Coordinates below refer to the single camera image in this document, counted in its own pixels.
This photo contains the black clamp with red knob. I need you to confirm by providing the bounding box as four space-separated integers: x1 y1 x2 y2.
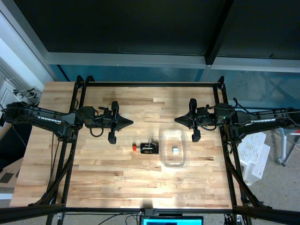
132 140 160 155

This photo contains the black aluminium frame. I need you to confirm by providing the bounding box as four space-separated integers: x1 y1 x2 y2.
0 75 300 225

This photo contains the white stepped plastic block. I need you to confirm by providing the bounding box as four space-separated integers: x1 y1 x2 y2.
236 132 268 187

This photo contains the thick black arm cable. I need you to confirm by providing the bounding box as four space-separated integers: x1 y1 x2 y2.
205 97 249 113

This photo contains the bundle of white cables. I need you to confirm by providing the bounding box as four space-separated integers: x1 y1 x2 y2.
6 78 41 100

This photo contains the grey metal chair frame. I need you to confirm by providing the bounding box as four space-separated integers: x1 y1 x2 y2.
269 127 300 167

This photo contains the clear plastic tub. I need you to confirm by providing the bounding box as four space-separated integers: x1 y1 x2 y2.
161 129 190 169

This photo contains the black camera cable loop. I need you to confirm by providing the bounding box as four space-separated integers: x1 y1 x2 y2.
198 121 218 131
90 123 105 138

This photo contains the black wall post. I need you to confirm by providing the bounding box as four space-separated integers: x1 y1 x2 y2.
205 0 236 66

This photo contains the brown cardboard box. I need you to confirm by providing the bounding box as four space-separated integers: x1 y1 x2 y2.
0 157 25 188

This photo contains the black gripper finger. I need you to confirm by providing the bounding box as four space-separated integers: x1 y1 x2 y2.
119 121 134 131
174 120 192 129
174 112 192 121
119 113 134 123

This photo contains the blue laptop screen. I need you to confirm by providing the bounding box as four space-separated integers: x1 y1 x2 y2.
140 215 204 225

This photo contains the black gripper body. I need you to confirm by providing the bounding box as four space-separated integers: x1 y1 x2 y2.
90 101 121 144
189 98 218 143

